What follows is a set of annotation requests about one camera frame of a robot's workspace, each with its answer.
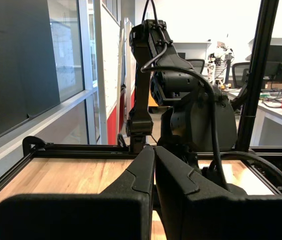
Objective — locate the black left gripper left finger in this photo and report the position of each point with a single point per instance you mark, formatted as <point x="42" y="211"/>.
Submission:
<point x="81" y="217"/>

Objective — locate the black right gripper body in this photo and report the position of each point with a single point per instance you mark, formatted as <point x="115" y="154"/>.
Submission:
<point x="226" y="130"/>

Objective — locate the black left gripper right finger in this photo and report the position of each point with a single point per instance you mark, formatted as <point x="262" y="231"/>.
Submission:
<point x="218" y="217"/>

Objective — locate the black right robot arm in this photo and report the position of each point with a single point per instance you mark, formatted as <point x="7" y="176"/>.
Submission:
<point x="140" y="100"/>

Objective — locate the white office desk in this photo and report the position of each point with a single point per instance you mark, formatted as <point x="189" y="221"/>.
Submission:
<point x="275" y="117"/>

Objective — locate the black office chair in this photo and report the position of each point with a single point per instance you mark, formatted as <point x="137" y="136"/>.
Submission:
<point x="197" y="66"/>
<point x="240" y="75"/>

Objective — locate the white partition with red base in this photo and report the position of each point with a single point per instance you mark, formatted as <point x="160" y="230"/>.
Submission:
<point x="110" y="75"/>

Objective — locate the black metal frame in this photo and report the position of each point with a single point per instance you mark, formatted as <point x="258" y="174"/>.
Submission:
<point x="81" y="150"/>

